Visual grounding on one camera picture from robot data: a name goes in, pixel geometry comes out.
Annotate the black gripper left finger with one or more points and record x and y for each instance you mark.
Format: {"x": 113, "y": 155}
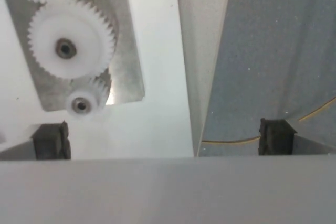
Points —
{"x": 51, "y": 142}

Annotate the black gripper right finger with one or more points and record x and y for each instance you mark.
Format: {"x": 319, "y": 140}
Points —
{"x": 275, "y": 137}

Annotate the white small gear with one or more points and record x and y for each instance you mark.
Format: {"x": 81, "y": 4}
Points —
{"x": 70, "y": 106}

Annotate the white medium gear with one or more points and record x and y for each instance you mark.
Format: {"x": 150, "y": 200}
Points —
{"x": 50, "y": 30}

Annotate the white task board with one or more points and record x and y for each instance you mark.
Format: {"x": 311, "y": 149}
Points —
{"x": 152, "y": 51}

